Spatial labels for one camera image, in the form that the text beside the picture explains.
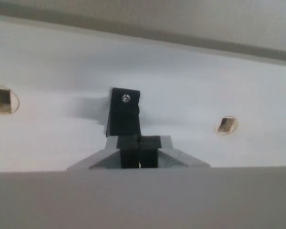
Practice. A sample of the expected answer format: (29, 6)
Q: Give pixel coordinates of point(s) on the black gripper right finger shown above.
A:
(150, 152)

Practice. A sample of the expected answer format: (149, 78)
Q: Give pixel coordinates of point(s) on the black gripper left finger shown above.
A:
(127, 152)

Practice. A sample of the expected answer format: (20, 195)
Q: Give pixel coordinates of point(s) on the black USB plug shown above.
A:
(122, 112)

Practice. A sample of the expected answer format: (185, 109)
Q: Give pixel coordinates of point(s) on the white task board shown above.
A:
(50, 83)

